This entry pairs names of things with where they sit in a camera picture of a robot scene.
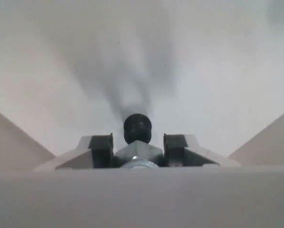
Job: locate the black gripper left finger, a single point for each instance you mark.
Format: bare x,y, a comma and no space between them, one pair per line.
101,152

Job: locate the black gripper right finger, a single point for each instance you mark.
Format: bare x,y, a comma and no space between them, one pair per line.
175,149

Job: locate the white task board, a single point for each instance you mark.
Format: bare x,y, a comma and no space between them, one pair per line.
61,71

